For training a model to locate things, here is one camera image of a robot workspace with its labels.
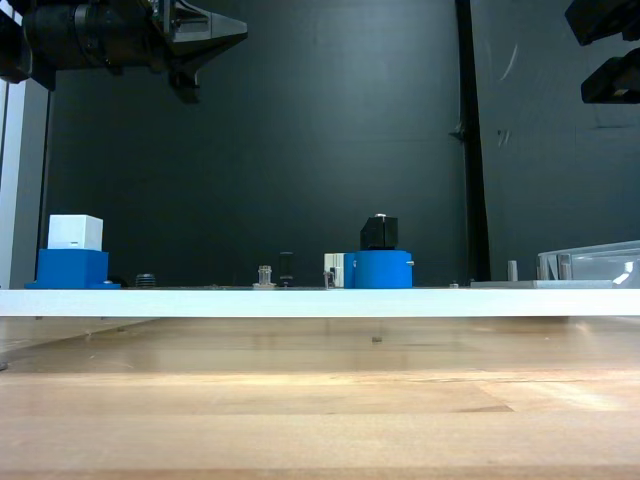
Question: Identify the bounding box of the clear plastic tub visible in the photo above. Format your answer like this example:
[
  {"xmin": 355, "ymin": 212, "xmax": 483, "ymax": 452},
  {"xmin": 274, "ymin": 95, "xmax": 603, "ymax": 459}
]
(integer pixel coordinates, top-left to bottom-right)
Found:
[{"xmin": 537, "ymin": 239, "xmax": 640, "ymax": 290}]

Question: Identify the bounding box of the beige connector housing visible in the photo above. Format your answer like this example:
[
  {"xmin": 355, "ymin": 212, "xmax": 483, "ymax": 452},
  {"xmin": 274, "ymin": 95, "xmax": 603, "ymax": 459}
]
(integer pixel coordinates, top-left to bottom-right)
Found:
[{"xmin": 322, "ymin": 252, "xmax": 357, "ymax": 290}]

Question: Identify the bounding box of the small clear connector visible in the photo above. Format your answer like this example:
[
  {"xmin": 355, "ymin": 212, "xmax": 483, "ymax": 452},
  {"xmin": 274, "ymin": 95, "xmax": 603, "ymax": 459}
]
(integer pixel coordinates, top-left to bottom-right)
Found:
[{"xmin": 253, "ymin": 264, "xmax": 278, "ymax": 290}]

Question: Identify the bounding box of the blue square mount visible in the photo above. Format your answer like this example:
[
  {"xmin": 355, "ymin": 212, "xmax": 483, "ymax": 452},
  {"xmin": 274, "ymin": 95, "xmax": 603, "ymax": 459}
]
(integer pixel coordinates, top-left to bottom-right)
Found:
[{"xmin": 24, "ymin": 248, "xmax": 122, "ymax": 290}]

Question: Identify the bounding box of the white taskboard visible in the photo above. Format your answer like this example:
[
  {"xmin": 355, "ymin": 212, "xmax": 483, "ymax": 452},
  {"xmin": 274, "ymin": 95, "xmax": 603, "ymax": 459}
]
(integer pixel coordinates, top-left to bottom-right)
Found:
[{"xmin": 0, "ymin": 287, "xmax": 640, "ymax": 319}]

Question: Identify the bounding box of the grey peg holder plate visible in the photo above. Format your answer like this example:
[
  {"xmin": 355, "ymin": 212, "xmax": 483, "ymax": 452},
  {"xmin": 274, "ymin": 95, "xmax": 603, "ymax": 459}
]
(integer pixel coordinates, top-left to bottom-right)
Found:
[{"xmin": 469, "ymin": 279, "xmax": 614, "ymax": 290}]

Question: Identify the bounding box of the black socket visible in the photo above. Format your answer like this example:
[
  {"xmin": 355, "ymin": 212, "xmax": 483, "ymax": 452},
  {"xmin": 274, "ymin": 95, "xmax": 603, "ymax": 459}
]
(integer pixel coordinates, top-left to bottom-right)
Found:
[{"xmin": 278, "ymin": 252, "xmax": 296, "ymax": 287}]

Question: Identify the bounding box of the black table frame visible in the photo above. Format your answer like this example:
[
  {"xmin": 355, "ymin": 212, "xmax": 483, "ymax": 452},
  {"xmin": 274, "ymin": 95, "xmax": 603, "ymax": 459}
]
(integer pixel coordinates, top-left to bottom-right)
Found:
[{"xmin": 447, "ymin": 0, "xmax": 494, "ymax": 282}]

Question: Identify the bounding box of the white square block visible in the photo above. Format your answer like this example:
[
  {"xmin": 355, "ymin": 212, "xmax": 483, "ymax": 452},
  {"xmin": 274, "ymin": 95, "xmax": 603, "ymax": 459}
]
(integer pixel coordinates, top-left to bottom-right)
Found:
[{"xmin": 48, "ymin": 214, "xmax": 105, "ymax": 251}]

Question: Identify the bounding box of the blue round mount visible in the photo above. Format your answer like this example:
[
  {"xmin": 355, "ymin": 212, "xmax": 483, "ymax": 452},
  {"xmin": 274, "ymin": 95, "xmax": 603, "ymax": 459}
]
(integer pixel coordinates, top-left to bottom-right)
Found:
[{"xmin": 352, "ymin": 249, "xmax": 415, "ymax": 290}]

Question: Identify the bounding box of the black clamp block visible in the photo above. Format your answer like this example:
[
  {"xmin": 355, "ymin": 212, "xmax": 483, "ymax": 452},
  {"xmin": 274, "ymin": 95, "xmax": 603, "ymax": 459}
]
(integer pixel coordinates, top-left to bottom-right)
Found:
[{"xmin": 359, "ymin": 213, "xmax": 399, "ymax": 251}]

